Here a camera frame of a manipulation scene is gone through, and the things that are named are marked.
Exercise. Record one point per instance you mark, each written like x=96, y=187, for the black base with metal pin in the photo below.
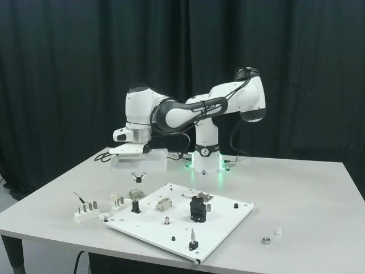
x=193, y=244

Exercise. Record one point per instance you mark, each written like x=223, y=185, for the small white block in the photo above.
x=114, y=195

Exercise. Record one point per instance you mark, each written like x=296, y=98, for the metal round peg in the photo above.
x=209, y=207

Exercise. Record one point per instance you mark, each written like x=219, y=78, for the black D-SUB plug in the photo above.
x=197, y=209

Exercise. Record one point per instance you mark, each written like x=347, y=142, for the long white peg holder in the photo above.
x=85, y=216

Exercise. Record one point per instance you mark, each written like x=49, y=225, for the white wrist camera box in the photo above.
x=121, y=134

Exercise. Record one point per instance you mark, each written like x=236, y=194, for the white small gear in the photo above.
x=278, y=231

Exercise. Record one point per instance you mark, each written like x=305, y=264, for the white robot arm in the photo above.
x=176, y=112

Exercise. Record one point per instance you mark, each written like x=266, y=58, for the black curtain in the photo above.
x=71, y=57

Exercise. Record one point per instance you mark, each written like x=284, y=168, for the metal connector block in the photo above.
x=135, y=193

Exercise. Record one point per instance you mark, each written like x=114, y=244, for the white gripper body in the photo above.
x=148, y=163

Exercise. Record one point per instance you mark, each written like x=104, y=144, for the metal BNC plug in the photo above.
x=166, y=220

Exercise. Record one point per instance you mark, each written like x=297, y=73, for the white task board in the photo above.
x=159, y=231

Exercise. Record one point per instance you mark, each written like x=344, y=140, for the black table leg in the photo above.
x=12, y=254

